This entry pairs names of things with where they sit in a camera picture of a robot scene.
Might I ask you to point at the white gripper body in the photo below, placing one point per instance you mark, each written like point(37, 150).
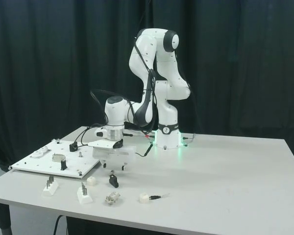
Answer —
point(117, 154)

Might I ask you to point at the black D-SUB plug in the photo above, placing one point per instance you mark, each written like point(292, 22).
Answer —
point(113, 181)

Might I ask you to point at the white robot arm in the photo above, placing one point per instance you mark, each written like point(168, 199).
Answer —
point(167, 110)

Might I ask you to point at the small white holder block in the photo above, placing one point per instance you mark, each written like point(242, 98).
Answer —
point(91, 181)
point(144, 198)

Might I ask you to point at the metal BNC plug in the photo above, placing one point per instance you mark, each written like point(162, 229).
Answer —
point(80, 155)

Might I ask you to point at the beige metal connector plug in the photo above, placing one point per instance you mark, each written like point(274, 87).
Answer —
point(112, 197)

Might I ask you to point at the white holder with metal pegs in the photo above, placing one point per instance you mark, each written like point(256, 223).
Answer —
point(50, 189)
point(84, 195)

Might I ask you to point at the black upright plug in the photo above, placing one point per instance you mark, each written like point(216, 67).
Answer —
point(63, 166)

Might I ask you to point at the white task board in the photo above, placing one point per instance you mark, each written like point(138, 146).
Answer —
point(46, 165)

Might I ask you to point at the white gears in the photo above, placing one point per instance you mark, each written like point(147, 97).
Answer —
point(41, 153)

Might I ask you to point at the black curtains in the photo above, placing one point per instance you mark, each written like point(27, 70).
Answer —
point(51, 61)

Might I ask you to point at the black table leg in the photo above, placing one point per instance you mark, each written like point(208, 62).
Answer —
point(0, 218)

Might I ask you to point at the small white camera box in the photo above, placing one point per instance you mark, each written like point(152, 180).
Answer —
point(101, 133)

